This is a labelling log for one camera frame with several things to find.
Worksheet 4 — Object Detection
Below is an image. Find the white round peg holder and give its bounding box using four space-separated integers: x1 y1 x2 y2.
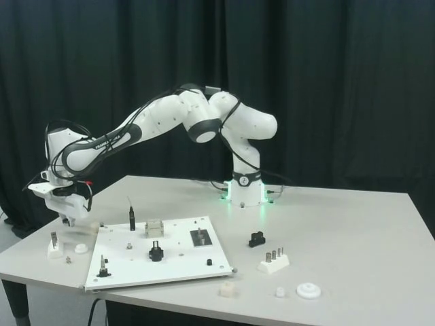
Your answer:
256 256 291 274

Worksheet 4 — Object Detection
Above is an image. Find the black panel under table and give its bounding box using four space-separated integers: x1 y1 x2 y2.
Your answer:
105 298 341 326

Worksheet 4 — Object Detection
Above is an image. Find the white cube holder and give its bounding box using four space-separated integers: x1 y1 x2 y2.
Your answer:
219 282 239 300

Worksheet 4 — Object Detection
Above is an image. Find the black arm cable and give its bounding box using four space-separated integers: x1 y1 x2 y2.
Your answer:
45 84 262 191

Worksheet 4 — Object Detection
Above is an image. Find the black waterproof plug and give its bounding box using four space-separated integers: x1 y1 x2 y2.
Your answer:
127 196 136 232

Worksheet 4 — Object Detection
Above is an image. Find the white task board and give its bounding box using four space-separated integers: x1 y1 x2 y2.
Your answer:
83 215 236 293

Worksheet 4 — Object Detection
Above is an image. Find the white square peg holder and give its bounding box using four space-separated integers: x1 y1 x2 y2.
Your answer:
47 241 65 261

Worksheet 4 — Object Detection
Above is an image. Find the black floor cable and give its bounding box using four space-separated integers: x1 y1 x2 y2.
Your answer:
88 297 101 326

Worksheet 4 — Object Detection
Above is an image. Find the white large gear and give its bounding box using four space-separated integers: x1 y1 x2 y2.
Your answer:
296 282 322 301

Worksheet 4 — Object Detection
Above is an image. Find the black table leg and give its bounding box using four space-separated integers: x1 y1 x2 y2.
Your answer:
1 280 29 326

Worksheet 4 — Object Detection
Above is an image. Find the black base cable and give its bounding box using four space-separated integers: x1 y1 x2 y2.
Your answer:
264 185 290 198
190 178 232 192

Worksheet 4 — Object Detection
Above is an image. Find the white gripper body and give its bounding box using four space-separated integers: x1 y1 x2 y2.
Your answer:
46 192 90 219

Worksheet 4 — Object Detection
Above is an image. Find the black curtain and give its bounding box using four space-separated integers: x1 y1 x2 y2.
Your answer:
0 0 435 227

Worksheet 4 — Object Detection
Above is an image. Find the black D-SUB plug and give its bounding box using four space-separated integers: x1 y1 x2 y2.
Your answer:
249 231 266 248

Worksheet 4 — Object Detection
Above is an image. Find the flat white mounting plate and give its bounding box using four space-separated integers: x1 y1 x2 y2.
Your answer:
28 182 55 196

